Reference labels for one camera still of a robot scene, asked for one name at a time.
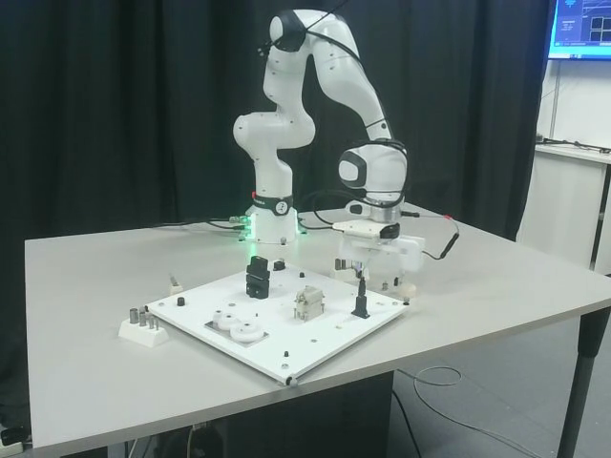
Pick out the silver flange ring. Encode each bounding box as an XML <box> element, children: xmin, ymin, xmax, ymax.
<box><xmin>369</xmin><ymin>204</ymin><xmax>403</xmax><ymax>225</ymax></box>

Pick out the grey floor cable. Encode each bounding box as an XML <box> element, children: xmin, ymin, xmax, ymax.
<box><xmin>411</xmin><ymin>364</ymin><xmax>565</xmax><ymax>458</ymax></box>

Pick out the black base cable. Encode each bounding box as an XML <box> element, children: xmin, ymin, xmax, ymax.
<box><xmin>156</xmin><ymin>216</ymin><xmax>255</xmax><ymax>236</ymax></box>

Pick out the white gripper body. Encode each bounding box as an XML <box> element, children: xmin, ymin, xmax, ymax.
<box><xmin>337</xmin><ymin>233</ymin><xmax>427</xmax><ymax>277</ymax></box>

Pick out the grey waterproof plug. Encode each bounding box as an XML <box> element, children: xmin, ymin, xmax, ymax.
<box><xmin>291</xmin><ymin>285</ymin><xmax>327</xmax><ymax>322</ymax></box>

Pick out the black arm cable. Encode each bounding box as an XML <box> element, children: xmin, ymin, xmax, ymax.
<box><xmin>256</xmin><ymin>18</ymin><xmax>411</xmax><ymax>198</ymax></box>

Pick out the black cabinet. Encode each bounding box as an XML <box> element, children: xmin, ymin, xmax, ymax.
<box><xmin>208</xmin><ymin>369</ymin><xmax>398</xmax><ymax>458</ymax></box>

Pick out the black USB plug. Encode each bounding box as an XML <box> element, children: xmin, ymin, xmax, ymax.
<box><xmin>349</xmin><ymin>274</ymin><xmax>371</xmax><ymax>321</ymax></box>

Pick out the white large gear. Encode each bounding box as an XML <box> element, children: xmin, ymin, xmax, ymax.
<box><xmin>229</xmin><ymin>320</ymin><xmax>262</xmax><ymax>344</ymax></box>

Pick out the black curtain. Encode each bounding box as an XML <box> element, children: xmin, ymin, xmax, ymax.
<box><xmin>0</xmin><ymin>0</ymin><xmax>551</xmax><ymax>430</ymax></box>

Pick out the black camera cable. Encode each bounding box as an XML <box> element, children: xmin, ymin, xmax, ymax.
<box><xmin>297</xmin><ymin>188</ymin><xmax>369</xmax><ymax>231</ymax></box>

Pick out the black table leg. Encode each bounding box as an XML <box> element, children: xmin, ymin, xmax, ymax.
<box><xmin>557</xmin><ymin>304</ymin><xmax>599</xmax><ymax>458</ymax></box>

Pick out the black D-SUB plug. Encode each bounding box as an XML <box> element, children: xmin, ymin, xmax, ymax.
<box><xmin>243</xmin><ymin>255</ymin><xmax>273</xmax><ymax>300</ymax></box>

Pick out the blue screen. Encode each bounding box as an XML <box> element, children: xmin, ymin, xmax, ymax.
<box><xmin>547</xmin><ymin>0</ymin><xmax>611</xmax><ymax>61</ymax></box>

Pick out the white task board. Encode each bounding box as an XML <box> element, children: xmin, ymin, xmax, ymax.
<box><xmin>144</xmin><ymin>260</ymin><xmax>411</xmax><ymax>386</ymax></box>

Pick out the black floor cable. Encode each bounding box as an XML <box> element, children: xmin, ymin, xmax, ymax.
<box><xmin>390</xmin><ymin>388</ymin><xmax>419</xmax><ymax>458</ymax></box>

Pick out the white round peg holder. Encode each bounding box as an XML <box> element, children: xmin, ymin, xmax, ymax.
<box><xmin>117</xmin><ymin>318</ymin><xmax>170</xmax><ymax>350</ymax></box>

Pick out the thin black rod on wire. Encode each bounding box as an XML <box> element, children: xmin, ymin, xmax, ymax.
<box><xmin>403</xmin><ymin>209</ymin><xmax>462</xmax><ymax>262</ymax></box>

